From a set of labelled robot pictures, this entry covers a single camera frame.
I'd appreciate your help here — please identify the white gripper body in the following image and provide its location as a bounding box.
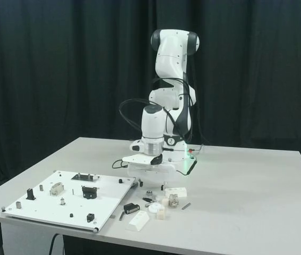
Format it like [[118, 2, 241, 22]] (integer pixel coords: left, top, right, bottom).
[[127, 161, 178, 184]]

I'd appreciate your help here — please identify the white block peg holder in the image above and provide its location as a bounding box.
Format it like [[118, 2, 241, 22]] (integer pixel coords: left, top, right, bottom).
[[165, 186, 187, 198]]

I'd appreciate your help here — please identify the white large gear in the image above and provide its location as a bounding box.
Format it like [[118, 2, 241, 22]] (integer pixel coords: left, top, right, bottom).
[[148, 203, 162, 214]]

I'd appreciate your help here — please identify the black D-SUB plug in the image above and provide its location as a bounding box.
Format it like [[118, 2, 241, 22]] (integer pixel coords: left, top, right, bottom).
[[123, 202, 140, 213]]

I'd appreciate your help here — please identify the black rod with red tag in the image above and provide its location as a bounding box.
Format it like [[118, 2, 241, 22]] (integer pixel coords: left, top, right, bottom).
[[162, 144, 204, 155]]

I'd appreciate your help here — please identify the white box with dark window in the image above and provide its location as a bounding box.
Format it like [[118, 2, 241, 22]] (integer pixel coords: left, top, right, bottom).
[[129, 140, 144, 154]]

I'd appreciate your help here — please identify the long white wedge holder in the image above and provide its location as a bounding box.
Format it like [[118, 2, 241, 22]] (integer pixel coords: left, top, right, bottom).
[[125, 211, 150, 232]]

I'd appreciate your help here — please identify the white task board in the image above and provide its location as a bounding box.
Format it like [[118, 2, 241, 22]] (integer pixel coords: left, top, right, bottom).
[[1, 169, 137, 234]]

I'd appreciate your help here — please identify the black curtain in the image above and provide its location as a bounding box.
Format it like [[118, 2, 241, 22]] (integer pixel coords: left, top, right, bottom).
[[0, 0, 301, 184]]

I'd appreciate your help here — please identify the white wrist camera plate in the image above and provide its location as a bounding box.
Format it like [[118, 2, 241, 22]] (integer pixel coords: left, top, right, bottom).
[[122, 155, 164, 166]]

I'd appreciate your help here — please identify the silver wrist ring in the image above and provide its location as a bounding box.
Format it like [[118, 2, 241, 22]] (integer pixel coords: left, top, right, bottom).
[[142, 138, 164, 156]]

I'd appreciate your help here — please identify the black camera cable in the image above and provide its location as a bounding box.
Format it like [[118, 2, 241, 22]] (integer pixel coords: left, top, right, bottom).
[[111, 158, 129, 169]]

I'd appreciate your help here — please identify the black foot cable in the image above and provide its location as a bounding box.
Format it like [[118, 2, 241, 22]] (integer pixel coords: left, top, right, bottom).
[[176, 156, 198, 176]]

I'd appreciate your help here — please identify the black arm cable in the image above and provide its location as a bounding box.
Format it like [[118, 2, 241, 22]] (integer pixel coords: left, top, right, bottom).
[[118, 71, 201, 149]]

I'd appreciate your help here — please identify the black floor cable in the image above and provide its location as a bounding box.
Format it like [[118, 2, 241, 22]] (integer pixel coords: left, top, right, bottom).
[[49, 233, 64, 255]]

